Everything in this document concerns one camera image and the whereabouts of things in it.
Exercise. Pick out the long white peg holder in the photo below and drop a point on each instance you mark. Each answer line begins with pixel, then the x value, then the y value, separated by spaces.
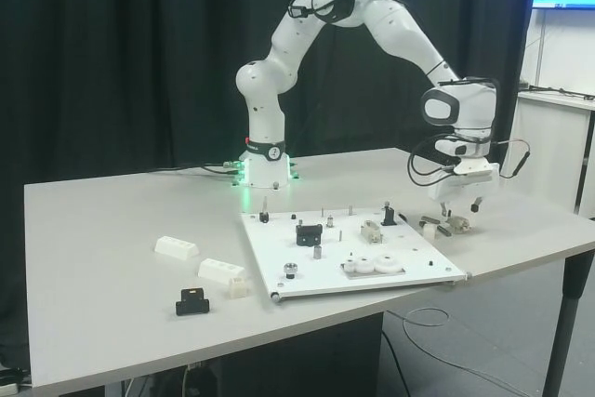
pixel 220 270
pixel 176 247

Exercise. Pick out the white large gear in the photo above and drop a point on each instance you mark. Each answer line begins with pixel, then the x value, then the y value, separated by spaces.
pixel 387 265

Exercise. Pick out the metal BNC plug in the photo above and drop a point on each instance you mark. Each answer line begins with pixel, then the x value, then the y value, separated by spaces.
pixel 330 220

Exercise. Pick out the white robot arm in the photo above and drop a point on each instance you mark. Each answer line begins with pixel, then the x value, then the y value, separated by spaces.
pixel 288 43

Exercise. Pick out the beige metal waterproof plug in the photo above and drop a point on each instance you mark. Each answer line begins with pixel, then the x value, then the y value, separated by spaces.
pixel 459 225

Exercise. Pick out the white task board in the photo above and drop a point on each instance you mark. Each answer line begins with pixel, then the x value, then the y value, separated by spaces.
pixel 260 253

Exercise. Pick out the white medium gear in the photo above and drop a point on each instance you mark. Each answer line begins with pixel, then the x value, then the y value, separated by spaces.
pixel 364 267

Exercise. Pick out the thin black bar part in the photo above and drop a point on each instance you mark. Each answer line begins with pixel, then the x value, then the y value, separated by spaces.
pixel 444 230

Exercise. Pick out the black D-SUB plug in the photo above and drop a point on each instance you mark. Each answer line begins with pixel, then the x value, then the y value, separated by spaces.
pixel 192 302

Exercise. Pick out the dark table leg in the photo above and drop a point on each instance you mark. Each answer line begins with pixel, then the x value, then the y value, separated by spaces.
pixel 569 322

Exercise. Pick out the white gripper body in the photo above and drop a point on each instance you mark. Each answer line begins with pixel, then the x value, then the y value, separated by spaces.
pixel 465 190

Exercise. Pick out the black curtain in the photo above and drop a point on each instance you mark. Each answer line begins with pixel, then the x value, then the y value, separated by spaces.
pixel 116 43

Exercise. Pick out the white small gear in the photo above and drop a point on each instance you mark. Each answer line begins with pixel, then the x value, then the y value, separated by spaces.
pixel 350 260

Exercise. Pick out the small white holder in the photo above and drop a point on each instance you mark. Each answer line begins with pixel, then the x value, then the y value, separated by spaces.
pixel 428 230
pixel 237 288

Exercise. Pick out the knurled metal bolt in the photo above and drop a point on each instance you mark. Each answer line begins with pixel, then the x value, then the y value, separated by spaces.
pixel 290 270

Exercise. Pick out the thick metal round peg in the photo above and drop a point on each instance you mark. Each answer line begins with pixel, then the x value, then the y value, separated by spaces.
pixel 317 252

